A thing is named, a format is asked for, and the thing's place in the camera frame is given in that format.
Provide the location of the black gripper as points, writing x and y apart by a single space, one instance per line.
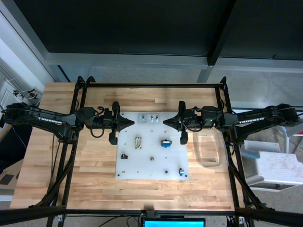
114 137
183 138

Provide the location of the blue rj45 connector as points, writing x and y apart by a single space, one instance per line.
181 171

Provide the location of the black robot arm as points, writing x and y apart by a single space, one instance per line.
47 119
248 120

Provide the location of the blue d-sub connector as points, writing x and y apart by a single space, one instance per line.
166 143

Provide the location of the beige connector housing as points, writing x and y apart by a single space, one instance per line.
138 143

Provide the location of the aluminium clamp block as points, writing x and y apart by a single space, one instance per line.
148 118

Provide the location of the small black socket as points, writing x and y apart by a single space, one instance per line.
123 156

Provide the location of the clear plastic tub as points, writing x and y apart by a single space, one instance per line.
209 151

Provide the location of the white board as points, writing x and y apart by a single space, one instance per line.
146 170

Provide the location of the blue laptop screen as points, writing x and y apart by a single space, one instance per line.
172 223

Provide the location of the white power strip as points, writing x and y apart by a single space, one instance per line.
26 94

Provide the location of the white step stool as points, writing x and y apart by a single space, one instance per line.
279 165

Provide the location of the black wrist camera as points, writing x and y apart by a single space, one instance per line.
108 113

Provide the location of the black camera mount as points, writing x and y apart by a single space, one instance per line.
151 213

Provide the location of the black metal frame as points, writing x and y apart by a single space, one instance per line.
28 211

